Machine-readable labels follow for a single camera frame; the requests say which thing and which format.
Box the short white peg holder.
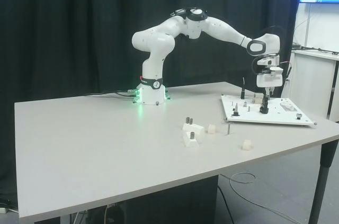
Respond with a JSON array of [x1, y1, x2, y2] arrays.
[[182, 136, 200, 148]]

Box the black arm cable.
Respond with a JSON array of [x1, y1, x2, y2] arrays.
[[251, 24, 278, 77]]

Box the black plug with short cable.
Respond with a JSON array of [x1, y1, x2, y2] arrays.
[[239, 76, 246, 100]]

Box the black curtains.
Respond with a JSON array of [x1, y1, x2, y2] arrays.
[[0, 0, 306, 205]]

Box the white cabinet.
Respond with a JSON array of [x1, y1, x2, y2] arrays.
[[280, 48, 339, 123]]

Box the black cables at arm foot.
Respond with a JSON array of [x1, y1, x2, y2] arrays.
[[90, 89, 141, 100]]

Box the long white peg holder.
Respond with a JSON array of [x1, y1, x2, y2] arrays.
[[181, 122, 205, 135]]

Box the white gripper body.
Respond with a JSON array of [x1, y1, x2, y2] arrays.
[[255, 73, 283, 88]]

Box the dark grey table leg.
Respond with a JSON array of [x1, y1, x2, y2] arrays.
[[308, 139, 337, 224]]

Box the white task board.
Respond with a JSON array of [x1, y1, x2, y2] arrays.
[[220, 92, 318, 127]]

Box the black cable on cabinet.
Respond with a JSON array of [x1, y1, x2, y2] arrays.
[[291, 44, 339, 56]]

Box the grey floor cable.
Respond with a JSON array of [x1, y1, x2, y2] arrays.
[[219, 172, 339, 224]]

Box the black floor cable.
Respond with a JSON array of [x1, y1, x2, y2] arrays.
[[216, 184, 240, 224]]

